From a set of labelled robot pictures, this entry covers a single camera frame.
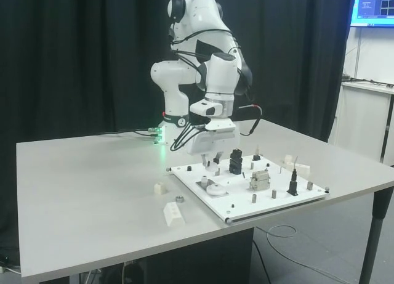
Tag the small white round holder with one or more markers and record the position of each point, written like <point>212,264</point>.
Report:
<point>287,158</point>

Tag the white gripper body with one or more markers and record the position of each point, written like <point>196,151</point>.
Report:
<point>215,142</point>

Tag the white three-hole peg holder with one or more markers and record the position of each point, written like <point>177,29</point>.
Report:
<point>303,169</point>
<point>174,216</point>

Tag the white large gear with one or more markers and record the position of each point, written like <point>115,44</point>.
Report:
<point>215,190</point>

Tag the grey waterproof plug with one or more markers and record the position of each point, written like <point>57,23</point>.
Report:
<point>256,154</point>

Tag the black table leg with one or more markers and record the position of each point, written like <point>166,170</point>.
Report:
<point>374,234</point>

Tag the small white cube holder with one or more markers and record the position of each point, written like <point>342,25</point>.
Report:
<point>160,188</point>

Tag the black USB plug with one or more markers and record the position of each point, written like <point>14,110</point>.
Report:
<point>292,185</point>

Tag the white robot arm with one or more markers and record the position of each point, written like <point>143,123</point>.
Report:
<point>215,80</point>

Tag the black D-SUB plug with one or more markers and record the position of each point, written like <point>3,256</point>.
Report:
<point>235,164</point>

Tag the white task board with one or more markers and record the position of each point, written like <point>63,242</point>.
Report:
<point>240,197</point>

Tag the blue screen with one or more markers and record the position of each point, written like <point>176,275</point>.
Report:
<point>372,6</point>

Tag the white cabinet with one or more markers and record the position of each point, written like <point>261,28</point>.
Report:
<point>363,124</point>

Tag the black curtains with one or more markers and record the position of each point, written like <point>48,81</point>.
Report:
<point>92,50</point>

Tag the white medium gear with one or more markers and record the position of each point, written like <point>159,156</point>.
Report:
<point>212,167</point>

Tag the metal nut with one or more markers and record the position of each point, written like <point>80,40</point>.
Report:
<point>179,199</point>

